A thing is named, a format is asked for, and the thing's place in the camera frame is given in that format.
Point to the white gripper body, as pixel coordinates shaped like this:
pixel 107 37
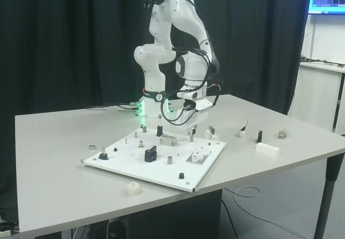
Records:
pixel 192 119

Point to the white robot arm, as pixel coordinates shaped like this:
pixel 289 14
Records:
pixel 175 48

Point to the metal square peg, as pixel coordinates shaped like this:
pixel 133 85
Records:
pixel 212 130

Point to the white square peg holder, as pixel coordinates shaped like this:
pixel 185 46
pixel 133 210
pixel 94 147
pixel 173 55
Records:
pixel 212 136

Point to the thick metal round peg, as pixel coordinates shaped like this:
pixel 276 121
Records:
pixel 169 160

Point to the long white peg holder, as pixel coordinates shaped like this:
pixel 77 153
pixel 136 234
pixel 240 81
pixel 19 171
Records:
pixel 266 148

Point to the white large gear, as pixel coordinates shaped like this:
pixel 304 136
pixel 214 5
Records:
pixel 205 150

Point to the white medium gear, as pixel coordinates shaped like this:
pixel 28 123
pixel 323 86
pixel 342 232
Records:
pixel 199 154

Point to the white small gear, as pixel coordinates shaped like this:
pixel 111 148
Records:
pixel 194 158

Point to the black D-SUB plug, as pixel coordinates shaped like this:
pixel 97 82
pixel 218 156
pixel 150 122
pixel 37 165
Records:
pixel 151 154

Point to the white task board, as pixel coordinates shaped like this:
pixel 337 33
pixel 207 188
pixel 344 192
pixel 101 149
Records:
pixel 161 169

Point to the metal BNC plug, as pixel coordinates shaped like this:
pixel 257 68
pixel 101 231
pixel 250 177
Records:
pixel 140 143

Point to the black upright plug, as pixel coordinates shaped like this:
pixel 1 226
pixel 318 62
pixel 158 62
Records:
pixel 260 136

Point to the small white cube holder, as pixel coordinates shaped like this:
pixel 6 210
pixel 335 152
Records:
pixel 134 189

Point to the clear Ethernet plug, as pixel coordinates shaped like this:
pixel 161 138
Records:
pixel 282 134

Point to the metal nut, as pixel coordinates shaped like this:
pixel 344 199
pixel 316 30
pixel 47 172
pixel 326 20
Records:
pixel 92 146

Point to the white cabinet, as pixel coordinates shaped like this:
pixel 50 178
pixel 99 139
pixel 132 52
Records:
pixel 318 96

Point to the black table leg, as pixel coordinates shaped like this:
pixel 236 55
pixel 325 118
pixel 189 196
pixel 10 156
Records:
pixel 327 196

